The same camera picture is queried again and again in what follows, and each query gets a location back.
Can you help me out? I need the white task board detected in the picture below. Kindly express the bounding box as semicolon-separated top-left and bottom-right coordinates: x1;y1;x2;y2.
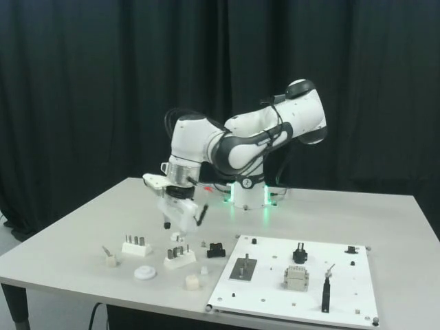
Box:
205;234;380;325

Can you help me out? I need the white square peg holder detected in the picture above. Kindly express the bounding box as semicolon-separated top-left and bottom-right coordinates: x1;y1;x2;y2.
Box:
163;252;198;270

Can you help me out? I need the white round peg holder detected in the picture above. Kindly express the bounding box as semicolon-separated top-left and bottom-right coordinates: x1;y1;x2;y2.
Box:
121;240;153;257

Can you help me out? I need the black rod on wire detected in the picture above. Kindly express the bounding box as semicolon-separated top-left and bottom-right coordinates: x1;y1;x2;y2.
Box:
187;176;212;228

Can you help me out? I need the black waterproof plug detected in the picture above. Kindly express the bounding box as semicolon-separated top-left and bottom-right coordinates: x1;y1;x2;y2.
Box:
292;241;308;264

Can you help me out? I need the black plug with grey cable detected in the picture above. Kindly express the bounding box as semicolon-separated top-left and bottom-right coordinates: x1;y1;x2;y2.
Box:
320;263;336;314

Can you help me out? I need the black table leg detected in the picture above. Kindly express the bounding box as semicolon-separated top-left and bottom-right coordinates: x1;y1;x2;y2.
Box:
0;282;29;330

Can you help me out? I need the black D-SUB plug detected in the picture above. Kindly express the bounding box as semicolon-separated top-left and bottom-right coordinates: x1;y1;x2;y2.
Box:
206;241;227;259

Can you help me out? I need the black curtain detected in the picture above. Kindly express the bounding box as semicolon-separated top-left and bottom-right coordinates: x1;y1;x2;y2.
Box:
0;0;440;230

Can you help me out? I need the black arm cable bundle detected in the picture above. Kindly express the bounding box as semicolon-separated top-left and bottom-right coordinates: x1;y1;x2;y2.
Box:
259;97;293;188

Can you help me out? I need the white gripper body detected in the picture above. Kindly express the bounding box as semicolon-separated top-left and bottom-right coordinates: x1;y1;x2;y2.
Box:
156;195;199;232

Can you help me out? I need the black cable under table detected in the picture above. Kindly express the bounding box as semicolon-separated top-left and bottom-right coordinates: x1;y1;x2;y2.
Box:
89;301;108;330

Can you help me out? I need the white large gear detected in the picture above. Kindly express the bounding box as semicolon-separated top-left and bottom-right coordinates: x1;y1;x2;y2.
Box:
133;265;158;281

